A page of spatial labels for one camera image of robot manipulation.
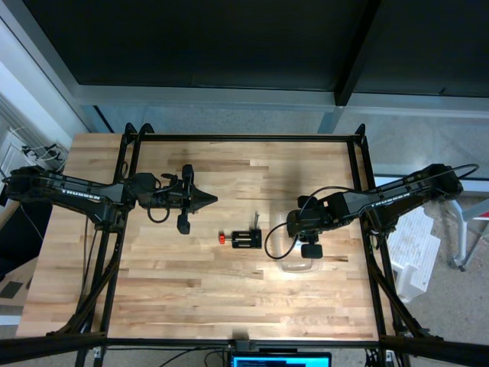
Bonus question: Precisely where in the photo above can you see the black braided sleeve cable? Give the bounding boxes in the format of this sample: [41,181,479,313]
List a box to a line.
[147,204,172,224]

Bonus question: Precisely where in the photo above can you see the long black looped cable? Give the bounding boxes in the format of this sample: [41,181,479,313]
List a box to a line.
[264,222,299,259]

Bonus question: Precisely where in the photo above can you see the grey metal stand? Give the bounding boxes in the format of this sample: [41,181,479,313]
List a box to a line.
[449,190,489,273]

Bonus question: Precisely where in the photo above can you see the white and black cables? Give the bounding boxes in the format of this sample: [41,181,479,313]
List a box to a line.
[18,141,66,171]

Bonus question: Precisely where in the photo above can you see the black clamp with orange knob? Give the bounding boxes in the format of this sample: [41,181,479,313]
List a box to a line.
[219,230,264,250]

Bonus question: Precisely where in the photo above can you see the dark window pane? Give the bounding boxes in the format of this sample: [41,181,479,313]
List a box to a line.
[22,0,383,91]

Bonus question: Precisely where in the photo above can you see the black aluminium frame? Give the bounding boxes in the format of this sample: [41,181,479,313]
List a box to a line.
[0,122,489,367]

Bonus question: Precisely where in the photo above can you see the clear plastic container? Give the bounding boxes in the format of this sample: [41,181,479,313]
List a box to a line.
[267,212,322,274]

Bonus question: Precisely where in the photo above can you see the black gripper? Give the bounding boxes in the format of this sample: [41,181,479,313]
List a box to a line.
[167,164,219,235]
[286,194,332,259]

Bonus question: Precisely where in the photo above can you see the laptop screen with blue edge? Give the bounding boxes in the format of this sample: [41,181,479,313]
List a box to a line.
[228,351,332,367]

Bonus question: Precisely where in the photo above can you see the flat brown cardboard box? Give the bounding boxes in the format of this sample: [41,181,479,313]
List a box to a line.
[0,256,39,307]

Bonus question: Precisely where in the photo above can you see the white foam block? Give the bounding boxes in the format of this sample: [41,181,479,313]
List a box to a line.
[386,208,440,305]

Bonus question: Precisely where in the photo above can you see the black arched cable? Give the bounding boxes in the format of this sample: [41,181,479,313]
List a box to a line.
[300,185,360,211]

